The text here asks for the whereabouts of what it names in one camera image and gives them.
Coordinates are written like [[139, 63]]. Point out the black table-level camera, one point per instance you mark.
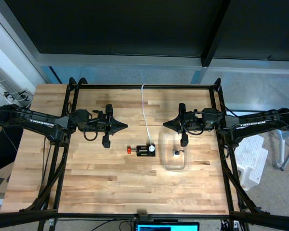
[[142, 216]]

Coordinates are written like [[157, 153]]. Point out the white foam block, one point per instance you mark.
[[179, 155]]

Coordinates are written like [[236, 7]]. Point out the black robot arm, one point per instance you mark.
[[253, 125], [42, 122]]

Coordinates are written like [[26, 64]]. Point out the white styrofoam block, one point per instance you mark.
[[251, 156]]

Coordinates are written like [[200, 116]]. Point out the black building column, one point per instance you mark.
[[215, 33]]

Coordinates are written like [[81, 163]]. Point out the grey metal chair base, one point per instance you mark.
[[282, 149]]

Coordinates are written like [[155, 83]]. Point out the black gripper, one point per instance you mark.
[[108, 125], [182, 125]]

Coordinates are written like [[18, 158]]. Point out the clear plastic tub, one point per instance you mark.
[[174, 166]]

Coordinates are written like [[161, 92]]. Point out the brown cardboard box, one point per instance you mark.
[[3, 172]]

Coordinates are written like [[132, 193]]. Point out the black vise orange knob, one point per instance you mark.
[[142, 151]]

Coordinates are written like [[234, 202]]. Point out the black power plug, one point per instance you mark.
[[176, 152]]

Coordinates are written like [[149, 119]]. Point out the laptop screen blue edge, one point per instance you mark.
[[166, 227]]

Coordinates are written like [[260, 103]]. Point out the black aluminium frame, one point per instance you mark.
[[110, 86]]

